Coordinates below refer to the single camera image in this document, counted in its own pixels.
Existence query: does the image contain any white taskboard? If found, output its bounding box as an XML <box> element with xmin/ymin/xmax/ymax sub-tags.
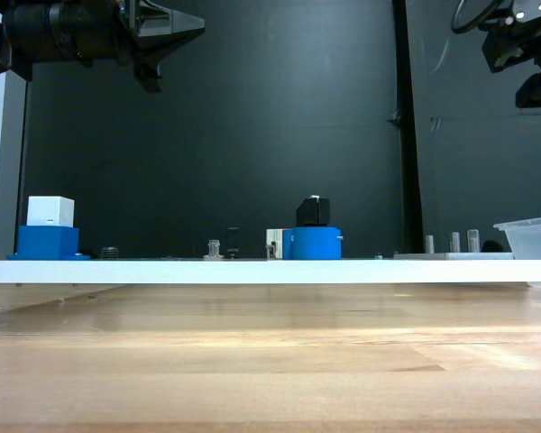
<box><xmin>0</xmin><ymin>257</ymin><xmax>541</xmax><ymax>286</ymax></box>

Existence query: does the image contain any black metal frame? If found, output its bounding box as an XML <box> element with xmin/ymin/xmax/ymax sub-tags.
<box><xmin>387</xmin><ymin>0</ymin><xmax>424</xmax><ymax>254</ymax></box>

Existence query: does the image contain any black D-sub connector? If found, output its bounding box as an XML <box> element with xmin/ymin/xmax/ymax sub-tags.
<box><xmin>295</xmin><ymin>194</ymin><xmax>332</xmax><ymax>227</ymax></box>

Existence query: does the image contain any beige connector housing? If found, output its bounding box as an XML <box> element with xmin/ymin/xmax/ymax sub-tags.
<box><xmin>264</xmin><ymin>228</ymin><xmax>294</xmax><ymax>261</ymax></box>

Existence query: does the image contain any grey metal plate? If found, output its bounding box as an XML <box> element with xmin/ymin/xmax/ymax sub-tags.
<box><xmin>392</xmin><ymin>252</ymin><xmax>517</xmax><ymax>261</ymax></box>

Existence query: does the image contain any blue square mount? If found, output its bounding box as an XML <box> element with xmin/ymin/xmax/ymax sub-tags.
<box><xmin>6</xmin><ymin>225</ymin><xmax>92</xmax><ymax>262</ymax></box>

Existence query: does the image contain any clear plastic tub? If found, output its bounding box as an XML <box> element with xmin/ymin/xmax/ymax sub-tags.
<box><xmin>493</xmin><ymin>215</ymin><xmax>541</xmax><ymax>290</ymax></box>

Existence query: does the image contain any blue round connector mount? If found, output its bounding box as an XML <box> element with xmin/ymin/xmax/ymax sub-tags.
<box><xmin>282</xmin><ymin>226</ymin><xmax>344</xmax><ymax>261</ymax></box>

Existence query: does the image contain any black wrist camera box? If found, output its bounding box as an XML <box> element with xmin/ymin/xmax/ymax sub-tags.
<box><xmin>481</xmin><ymin>29</ymin><xmax>536</xmax><ymax>74</ymax></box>

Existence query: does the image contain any small black connector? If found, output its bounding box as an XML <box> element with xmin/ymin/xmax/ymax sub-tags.
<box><xmin>226</xmin><ymin>226</ymin><xmax>242</xmax><ymax>260</ymax></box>

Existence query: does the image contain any black looped gripper cable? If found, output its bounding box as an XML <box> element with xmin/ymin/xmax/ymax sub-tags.
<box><xmin>450</xmin><ymin>0</ymin><xmax>495</xmax><ymax>34</ymax></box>

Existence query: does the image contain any white cube block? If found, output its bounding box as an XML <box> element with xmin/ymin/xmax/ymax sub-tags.
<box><xmin>27</xmin><ymin>195</ymin><xmax>77</xmax><ymax>228</ymax></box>

